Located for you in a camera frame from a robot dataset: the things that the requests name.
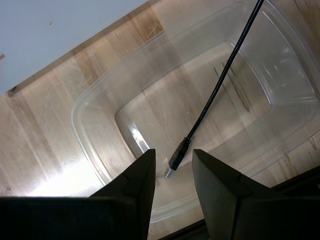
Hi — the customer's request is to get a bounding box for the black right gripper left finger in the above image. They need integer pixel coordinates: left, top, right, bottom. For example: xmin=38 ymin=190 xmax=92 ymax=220
xmin=0 ymin=148 xmax=157 ymax=240

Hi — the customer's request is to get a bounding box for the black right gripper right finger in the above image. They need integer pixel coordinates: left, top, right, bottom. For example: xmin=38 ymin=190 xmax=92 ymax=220
xmin=192 ymin=148 xmax=320 ymax=240

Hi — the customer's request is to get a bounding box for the black USB cable with plug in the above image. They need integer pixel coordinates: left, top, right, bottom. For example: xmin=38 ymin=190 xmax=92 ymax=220
xmin=164 ymin=0 xmax=266 ymax=180

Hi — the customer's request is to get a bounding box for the clear plastic tub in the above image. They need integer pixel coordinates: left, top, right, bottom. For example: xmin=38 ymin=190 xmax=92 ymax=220
xmin=70 ymin=0 xmax=320 ymax=223

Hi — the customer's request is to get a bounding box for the white board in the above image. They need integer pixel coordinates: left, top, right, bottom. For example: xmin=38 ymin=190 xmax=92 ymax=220
xmin=0 ymin=0 xmax=151 ymax=97

